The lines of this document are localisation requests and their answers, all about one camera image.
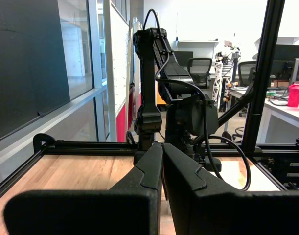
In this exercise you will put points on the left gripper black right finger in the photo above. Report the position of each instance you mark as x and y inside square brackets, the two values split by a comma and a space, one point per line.
[237, 215]

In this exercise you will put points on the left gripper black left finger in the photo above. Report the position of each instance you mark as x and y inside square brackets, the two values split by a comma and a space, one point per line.
[90, 213]

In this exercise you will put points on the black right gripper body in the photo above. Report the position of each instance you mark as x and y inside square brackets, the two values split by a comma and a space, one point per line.
[186, 144]

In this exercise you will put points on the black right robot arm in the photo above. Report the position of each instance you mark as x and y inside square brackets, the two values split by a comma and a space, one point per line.
[149, 85]

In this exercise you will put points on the yellow cabinet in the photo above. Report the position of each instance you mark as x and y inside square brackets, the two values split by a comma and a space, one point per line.
[161, 100]

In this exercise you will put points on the white lattice stand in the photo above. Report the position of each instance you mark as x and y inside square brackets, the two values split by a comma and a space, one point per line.
[216, 85]

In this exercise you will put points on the black mesh office chair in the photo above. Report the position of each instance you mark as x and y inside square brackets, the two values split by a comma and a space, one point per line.
[244, 73]
[200, 66]

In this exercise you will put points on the small black monitor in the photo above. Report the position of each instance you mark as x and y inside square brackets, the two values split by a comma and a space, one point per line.
[183, 57]

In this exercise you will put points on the white office desk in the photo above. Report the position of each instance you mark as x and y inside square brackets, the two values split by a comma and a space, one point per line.
[281, 115]

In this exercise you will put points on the white shelf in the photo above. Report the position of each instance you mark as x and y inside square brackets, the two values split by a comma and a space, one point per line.
[198, 45]

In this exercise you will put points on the red plastic cup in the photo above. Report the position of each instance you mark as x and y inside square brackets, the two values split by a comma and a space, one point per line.
[296, 96]

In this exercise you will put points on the wide black monitor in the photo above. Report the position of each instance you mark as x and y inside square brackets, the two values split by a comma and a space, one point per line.
[286, 52]

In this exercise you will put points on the black aluminium frame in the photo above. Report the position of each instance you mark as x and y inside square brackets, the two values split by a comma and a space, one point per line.
[90, 147]

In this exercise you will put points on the red wall panel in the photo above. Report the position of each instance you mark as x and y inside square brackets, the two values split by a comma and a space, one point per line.
[121, 122]

